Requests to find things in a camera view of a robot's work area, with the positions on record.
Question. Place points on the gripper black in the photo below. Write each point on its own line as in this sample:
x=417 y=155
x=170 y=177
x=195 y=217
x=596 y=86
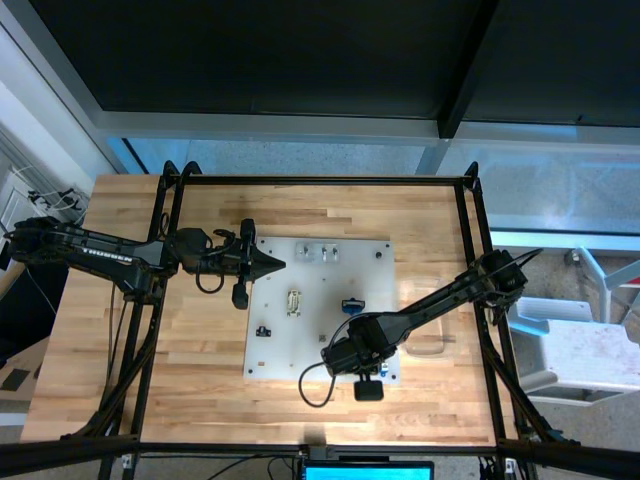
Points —
x=230 y=261
x=350 y=360

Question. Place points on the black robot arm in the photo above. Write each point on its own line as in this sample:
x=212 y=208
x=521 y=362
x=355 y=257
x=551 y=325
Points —
x=100 y=252
x=440 y=300

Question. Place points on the small blue white connector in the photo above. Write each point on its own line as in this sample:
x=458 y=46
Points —
x=384 y=371

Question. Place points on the grey rectangular connector housing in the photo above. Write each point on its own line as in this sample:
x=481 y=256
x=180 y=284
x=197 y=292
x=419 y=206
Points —
x=295 y=303

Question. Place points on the small black clamp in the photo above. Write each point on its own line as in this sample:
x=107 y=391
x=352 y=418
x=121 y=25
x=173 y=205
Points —
x=263 y=330

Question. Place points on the white board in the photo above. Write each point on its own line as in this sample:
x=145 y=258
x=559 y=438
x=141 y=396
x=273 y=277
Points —
x=280 y=350

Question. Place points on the laptop screen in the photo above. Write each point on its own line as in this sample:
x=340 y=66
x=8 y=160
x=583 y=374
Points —
x=367 y=472

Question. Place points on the white plastic step stool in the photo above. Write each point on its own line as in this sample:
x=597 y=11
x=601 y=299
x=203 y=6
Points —
x=585 y=350

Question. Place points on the brown cardboard box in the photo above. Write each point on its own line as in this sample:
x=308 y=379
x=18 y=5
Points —
x=30 y=360

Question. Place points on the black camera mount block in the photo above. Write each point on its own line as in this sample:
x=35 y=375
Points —
x=320 y=452

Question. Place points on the black aluminium frame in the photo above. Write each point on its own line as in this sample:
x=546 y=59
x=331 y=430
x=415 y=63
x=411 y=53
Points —
x=320 y=181

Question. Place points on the white metal chair frame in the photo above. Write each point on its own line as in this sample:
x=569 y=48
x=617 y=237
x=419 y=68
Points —
x=595 y=272

